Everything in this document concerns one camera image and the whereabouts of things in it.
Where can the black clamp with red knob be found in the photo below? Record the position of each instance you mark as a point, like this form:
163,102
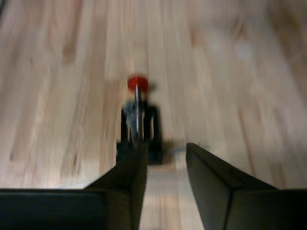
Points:
140,124

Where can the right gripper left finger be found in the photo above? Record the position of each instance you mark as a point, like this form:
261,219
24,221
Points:
120,191

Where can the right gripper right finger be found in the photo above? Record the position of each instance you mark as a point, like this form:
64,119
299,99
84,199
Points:
216,191

